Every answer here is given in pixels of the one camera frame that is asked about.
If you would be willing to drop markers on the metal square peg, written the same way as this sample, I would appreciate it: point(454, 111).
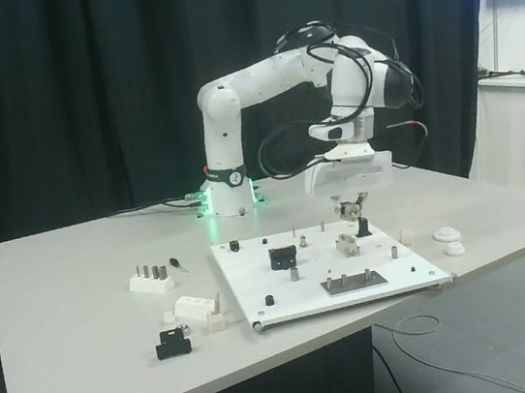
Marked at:
point(163, 272)
point(156, 272)

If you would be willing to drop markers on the pale grey table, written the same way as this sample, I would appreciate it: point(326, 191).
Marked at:
point(91, 338)

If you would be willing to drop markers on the black D-SUB plug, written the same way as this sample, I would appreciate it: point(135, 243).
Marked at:
point(173, 347)

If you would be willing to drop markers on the black curtains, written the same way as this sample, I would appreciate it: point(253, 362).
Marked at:
point(84, 109)

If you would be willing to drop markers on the white large gear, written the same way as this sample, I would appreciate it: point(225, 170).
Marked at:
point(446, 233)

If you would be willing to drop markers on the white cabinet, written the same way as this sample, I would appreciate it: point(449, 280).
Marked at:
point(521, 121)

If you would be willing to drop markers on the metal round peg thin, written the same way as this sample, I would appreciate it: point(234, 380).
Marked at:
point(138, 270)

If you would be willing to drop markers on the metal BNC plug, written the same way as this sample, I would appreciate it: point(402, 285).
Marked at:
point(184, 329)

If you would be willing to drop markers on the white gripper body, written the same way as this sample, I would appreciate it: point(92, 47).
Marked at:
point(352, 174)

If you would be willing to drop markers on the metal square peg slim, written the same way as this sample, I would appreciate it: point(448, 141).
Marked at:
point(217, 303)

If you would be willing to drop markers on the white peg holder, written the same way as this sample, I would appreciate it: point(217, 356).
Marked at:
point(152, 284)

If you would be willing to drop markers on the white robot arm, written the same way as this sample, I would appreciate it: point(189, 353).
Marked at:
point(270, 75)

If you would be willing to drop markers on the white medium gear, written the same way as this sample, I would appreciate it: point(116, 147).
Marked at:
point(456, 248)

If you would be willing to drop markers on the waterproof plug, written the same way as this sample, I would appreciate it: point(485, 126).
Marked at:
point(351, 212)

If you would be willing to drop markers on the small white plug holder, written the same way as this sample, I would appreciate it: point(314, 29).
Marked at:
point(406, 234)

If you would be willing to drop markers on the black bolt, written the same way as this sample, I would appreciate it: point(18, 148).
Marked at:
point(177, 262)

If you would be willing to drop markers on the white task board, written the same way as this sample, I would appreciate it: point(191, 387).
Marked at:
point(331, 270)

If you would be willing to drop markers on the white holder with holes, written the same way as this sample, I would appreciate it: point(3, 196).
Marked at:
point(192, 306)

